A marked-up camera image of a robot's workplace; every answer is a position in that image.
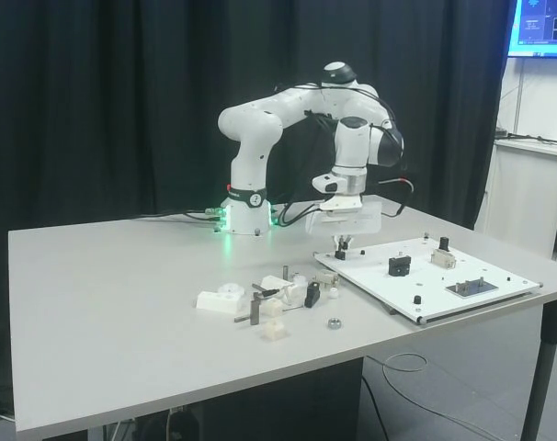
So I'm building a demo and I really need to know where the white wedge holder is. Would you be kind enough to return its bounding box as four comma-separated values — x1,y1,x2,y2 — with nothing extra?
260,274,289,291

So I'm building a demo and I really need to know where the dark grey table leg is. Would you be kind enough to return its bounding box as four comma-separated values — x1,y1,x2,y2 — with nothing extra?
521,302,557,441

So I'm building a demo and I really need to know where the white square holder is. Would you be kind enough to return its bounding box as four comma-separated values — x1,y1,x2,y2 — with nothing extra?
281,282,308,305

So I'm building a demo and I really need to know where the white task board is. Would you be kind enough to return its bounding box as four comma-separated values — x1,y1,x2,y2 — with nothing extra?
313,232,544,326

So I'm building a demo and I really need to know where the black flat device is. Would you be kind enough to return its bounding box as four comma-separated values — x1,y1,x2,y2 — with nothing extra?
494,130,557,149

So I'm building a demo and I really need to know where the small white camera box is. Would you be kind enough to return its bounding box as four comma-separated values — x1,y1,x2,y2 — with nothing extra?
312,173,340,194

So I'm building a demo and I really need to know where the black curtain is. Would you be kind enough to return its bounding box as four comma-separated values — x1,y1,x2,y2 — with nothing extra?
0,0,521,405

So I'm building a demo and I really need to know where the black base cable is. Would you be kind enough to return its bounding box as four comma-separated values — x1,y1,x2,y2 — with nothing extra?
140,209,227,226

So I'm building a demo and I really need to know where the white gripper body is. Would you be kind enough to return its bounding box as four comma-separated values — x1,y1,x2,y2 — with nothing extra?
304,201,382,236

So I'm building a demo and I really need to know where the black under-table cabinet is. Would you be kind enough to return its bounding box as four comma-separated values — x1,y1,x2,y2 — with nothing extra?
186,357,367,441

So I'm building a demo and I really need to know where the blue screen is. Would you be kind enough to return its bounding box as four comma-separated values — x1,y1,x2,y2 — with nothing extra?
507,0,557,60

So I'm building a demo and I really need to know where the black camera cable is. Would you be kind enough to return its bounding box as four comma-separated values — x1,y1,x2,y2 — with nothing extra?
280,200,325,227

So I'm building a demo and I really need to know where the white notched holder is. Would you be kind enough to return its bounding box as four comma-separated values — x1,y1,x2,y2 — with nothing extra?
259,320,287,344

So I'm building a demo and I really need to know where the grey floor cable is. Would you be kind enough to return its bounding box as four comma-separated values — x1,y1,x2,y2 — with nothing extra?
363,352,526,441

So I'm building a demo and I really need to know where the white holder block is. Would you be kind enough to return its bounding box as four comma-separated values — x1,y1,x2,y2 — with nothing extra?
195,288,243,316

